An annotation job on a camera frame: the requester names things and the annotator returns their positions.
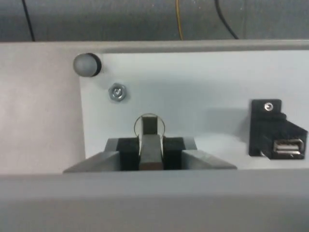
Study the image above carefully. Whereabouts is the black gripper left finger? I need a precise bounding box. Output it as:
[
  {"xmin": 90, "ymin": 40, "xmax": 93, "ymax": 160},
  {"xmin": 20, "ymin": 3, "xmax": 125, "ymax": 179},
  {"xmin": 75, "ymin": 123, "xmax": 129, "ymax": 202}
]
[{"xmin": 63, "ymin": 137, "xmax": 141, "ymax": 174}]

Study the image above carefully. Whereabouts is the white task board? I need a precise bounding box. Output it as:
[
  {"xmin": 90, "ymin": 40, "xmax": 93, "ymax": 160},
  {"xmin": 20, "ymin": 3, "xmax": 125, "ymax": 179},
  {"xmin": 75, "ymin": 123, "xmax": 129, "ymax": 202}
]
[{"xmin": 72, "ymin": 49, "xmax": 309, "ymax": 174}]

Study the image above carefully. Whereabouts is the yellow cable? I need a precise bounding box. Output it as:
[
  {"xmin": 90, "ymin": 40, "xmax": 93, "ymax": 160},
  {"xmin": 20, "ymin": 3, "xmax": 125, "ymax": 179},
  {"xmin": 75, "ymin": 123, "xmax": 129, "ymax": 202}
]
[{"xmin": 175, "ymin": 0, "xmax": 183, "ymax": 40}]

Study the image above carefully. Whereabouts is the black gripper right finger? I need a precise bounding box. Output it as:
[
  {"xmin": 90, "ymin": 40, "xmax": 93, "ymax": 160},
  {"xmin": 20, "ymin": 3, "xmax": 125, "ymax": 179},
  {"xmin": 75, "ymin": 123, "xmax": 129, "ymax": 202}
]
[{"xmin": 161, "ymin": 136, "xmax": 237, "ymax": 171}]

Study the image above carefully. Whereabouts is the black cable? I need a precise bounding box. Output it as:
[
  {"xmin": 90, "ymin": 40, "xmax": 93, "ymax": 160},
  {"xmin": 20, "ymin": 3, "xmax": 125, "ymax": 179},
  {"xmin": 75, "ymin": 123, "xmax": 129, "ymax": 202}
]
[
  {"xmin": 21, "ymin": 0, "xmax": 36, "ymax": 42},
  {"xmin": 214, "ymin": 0, "xmax": 239, "ymax": 40}
]

